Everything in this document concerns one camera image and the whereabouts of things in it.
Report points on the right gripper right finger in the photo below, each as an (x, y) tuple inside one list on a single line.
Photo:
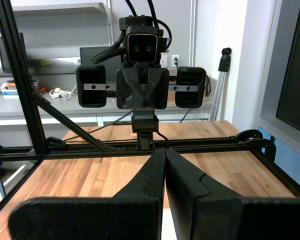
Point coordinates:
[(240, 220)]

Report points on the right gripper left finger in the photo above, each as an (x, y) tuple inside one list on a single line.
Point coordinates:
[(90, 217)]

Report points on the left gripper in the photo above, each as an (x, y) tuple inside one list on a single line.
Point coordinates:
[(91, 75)]

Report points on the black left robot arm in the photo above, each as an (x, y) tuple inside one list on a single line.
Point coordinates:
[(144, 122)]

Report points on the black computer monitor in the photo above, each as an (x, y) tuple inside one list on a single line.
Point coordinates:
[(2, 55), (90, 56)]

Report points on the white task board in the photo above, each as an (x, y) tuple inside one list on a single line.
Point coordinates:
[(167, 225)]

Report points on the grey tripod with black head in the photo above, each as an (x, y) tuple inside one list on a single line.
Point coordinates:
[(221, 82)]

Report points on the grey office desk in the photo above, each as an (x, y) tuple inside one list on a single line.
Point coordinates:
[(65, 107)]

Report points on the stack of books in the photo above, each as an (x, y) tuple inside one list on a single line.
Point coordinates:
[(8, 90)]

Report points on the white wall outlet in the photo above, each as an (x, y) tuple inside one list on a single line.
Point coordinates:
[(164, 61), (175, 61)]

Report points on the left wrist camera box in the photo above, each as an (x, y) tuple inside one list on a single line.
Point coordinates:
[(142, 47)]

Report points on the white wall shelf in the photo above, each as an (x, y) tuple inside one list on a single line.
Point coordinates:
[(65, 8)]

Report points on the black aluminium frame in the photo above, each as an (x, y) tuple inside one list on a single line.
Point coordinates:
[(20, 75)]

